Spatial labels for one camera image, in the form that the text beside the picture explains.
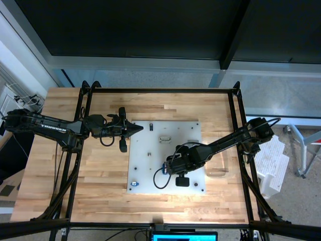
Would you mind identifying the black aluminium frame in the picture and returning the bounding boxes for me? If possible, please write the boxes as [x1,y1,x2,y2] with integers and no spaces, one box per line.
[0,80,321,241]

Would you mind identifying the bundle of loose cables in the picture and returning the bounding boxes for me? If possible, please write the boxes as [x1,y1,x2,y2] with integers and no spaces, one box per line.
[13,93,43,107]

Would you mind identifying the clear plastic tub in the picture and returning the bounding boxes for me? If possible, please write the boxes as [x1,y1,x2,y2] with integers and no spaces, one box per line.
[204,137,230,179]

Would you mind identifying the grey metal stand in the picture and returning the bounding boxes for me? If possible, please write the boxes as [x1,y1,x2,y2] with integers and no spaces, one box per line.
[283,124,321,180]

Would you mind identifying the cardboard box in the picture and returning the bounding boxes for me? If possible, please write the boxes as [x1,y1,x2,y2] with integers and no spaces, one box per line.
[0,168,26,202]

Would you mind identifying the laptop screen blue edge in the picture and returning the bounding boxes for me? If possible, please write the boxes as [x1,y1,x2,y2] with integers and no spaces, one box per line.
[150,231,219,241]

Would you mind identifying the black bracket block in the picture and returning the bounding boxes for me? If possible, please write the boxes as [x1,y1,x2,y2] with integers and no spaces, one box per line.
[153,221,168,232]

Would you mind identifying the black looped camera cable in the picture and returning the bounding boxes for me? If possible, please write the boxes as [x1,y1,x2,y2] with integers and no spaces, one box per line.
[153,167,174,190]

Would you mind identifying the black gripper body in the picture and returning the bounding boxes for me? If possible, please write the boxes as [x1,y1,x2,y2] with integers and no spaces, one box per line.
[166,150,191,188]
[106,107,131,154]

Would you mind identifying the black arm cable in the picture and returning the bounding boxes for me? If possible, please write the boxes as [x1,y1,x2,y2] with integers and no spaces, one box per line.
[100,130,117,147]
[245,117,281,132]

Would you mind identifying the black forearm cable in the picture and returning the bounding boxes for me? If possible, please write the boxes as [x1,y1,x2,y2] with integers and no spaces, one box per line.
[175,142,202,161]

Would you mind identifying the white board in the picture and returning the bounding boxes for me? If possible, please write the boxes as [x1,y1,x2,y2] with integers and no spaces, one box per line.
[127,120,207,195]

